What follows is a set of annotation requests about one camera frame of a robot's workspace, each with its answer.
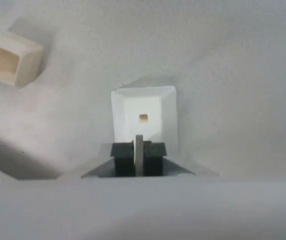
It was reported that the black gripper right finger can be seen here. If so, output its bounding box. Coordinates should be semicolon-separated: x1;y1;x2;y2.
144;141;196;177

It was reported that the metal square peg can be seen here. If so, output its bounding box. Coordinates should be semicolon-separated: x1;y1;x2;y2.
135;134;145;177

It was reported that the white square peg holder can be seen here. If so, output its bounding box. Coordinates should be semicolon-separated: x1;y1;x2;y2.
110;85;179;154

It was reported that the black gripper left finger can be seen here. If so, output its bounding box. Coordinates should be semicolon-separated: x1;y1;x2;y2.
80;141;135;179

